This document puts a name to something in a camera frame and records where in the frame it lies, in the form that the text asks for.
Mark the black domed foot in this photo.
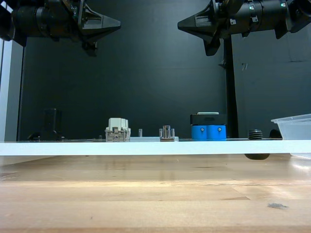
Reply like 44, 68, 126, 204
244, 153, 270, 161

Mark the small metal connector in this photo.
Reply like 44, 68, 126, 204
159, 125, 175, 142

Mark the clear plastic tub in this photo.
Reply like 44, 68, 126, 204
271, 113, 311, 160

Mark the black connector housing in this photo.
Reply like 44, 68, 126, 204
190, 112, 227, 127

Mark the beige connector housing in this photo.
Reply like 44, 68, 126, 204
104, 117, 132, 143

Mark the white plastic board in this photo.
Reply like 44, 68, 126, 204
0, 137, 311, 156

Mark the black wall post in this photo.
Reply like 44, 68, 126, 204
222, 38, 240, 139

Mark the black threaded stud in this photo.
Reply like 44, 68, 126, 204
247, 129, 262, 140

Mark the blue clamp block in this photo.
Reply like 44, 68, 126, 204
191, 125, 228, 141

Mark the grey metal partition frame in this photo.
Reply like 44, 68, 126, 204
0, 38, 25, 143

